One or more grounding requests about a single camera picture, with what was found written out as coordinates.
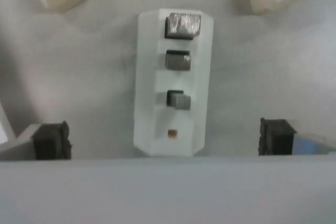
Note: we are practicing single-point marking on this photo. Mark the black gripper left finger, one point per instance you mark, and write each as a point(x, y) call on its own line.
point(51, 142)

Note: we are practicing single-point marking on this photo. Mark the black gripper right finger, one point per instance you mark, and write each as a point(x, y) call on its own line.
point(277, 140)

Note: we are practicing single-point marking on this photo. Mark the white square peg holder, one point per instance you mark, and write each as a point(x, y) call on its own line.
point(147, 103)

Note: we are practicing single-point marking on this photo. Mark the small metal square peg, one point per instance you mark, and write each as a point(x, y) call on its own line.
point(179, 102)

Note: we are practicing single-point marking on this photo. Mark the medium metal square peg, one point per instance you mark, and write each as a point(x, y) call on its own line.
point(178, 62)

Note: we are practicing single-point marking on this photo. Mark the large metal square peg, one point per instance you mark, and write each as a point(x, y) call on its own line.
point(183, 24)

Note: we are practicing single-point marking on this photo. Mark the white task board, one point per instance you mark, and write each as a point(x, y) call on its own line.
point(3, 127)

